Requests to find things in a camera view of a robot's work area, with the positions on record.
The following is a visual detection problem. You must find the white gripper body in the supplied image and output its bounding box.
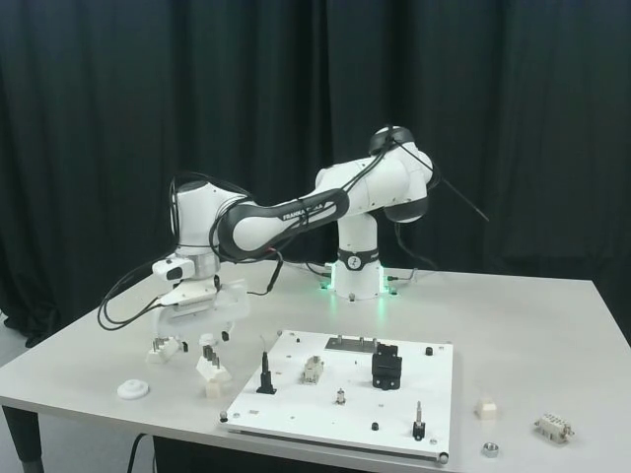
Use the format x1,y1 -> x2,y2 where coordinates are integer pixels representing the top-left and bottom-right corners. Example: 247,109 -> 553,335
155,278 -> 253,338

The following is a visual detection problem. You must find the white long peg holder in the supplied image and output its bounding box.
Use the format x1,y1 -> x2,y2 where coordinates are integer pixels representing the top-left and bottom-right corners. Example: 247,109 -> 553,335
143,334 -> 182,367

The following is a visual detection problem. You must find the white tilted peg holder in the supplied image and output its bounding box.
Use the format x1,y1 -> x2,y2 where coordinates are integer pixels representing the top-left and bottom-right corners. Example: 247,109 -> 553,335
195,333 -> 234,383

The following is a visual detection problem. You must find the small white holder block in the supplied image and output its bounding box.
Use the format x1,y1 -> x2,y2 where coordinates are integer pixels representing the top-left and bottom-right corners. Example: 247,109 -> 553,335
203,378 -> 229,401
474,394 -> 499,421

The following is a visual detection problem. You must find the white gear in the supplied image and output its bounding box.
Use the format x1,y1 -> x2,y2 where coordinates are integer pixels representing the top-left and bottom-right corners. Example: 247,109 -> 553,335
116,377 -> 151,400

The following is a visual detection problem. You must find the thin black rod red tag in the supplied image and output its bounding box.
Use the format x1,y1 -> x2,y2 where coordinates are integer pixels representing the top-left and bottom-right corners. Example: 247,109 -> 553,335
264,246 -> 286,297

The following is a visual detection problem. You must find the white task board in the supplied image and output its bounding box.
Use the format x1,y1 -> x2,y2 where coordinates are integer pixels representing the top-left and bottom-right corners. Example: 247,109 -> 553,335
218,328 -> 467,464

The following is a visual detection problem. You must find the black D-SUB plug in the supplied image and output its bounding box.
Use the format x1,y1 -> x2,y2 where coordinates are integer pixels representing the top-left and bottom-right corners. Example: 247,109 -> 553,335
370,342 -> 405,391

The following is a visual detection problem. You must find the dark table leg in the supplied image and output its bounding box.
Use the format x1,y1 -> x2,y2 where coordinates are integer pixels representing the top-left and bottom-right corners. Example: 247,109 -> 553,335
0,404 -> 40,473

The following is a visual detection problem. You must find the black curtain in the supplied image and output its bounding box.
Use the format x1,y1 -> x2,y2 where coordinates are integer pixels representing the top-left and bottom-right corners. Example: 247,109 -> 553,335
0,0 -> 631,349

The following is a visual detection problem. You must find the beige rectangular connector plug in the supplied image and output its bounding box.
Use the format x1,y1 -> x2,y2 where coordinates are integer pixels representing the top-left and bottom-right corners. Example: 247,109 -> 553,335
533,413 -> 576,439

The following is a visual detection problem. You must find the silver wrist ring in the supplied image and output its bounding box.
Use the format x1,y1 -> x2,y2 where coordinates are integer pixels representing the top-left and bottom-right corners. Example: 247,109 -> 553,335
189,252 -> 222,281

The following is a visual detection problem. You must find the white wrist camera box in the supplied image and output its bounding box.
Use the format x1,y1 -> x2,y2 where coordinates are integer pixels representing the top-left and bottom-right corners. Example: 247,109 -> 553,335
152,256 -> 195,284

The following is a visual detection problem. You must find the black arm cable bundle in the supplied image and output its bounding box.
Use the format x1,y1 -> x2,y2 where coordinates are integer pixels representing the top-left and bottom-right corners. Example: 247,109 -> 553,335
97,125 -> 441,332

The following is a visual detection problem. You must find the black floor cable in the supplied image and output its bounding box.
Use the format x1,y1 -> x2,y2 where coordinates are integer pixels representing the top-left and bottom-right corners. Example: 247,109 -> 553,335
128,432 -> 156,473

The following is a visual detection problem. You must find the black base cable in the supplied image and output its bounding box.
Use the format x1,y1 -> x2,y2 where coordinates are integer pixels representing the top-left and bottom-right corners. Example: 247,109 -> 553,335
386,221 -> 441,287

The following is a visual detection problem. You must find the thin black cable tie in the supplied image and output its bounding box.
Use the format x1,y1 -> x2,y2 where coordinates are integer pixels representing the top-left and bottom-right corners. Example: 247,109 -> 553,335
436,170 -> 490,223

